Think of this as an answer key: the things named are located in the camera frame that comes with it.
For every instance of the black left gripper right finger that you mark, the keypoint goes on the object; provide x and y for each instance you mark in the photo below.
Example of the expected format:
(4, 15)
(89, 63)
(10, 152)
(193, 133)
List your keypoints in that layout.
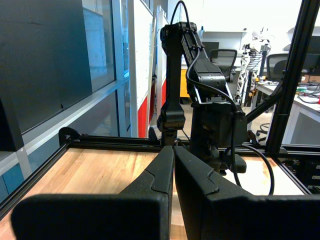
(237, 217)

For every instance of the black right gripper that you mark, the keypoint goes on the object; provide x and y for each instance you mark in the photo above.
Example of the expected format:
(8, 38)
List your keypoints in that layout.
(215, 125)

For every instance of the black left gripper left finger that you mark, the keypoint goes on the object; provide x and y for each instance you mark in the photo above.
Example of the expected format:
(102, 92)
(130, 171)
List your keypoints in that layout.
(100, 217)

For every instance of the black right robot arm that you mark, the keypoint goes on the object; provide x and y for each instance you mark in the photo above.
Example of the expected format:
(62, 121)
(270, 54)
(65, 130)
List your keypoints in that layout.
(173, 75)

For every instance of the yellow cabinet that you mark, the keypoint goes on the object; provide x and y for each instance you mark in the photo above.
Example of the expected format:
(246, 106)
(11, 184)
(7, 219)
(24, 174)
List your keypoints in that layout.
(184, 85)

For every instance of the white lattice stand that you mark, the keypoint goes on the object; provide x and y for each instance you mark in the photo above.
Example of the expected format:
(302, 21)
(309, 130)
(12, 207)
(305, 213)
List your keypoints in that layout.
(243, 75)

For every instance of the black mesh office chair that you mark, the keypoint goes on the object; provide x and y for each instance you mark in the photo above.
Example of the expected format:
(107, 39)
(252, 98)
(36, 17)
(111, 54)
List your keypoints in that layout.
(225, 60)
(275, 67)

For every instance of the white office desk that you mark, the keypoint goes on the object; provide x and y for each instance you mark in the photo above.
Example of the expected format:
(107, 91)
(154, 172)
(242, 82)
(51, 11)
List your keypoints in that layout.
(307, 120)

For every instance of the black computer monitor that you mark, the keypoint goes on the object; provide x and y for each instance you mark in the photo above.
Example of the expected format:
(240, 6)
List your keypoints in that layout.
(313, 55)

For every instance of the black aluminium frame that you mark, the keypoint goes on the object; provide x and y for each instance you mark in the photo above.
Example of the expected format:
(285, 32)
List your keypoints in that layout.
(287, 75)

